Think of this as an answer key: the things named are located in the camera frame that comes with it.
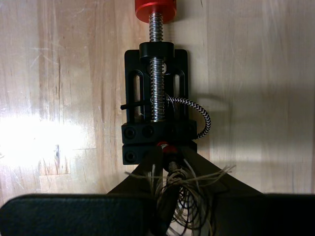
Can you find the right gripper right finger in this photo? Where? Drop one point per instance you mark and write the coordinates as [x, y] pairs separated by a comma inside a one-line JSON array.
[[258, 216]]

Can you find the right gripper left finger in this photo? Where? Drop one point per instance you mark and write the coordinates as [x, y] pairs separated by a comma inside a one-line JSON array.
[[86, 216]]

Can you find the red rca socket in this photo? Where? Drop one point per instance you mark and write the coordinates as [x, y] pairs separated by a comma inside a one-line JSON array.
[[162, 143]]

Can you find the black vise with red knob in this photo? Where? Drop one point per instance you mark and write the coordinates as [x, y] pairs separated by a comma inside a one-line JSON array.
[[162, 127]]

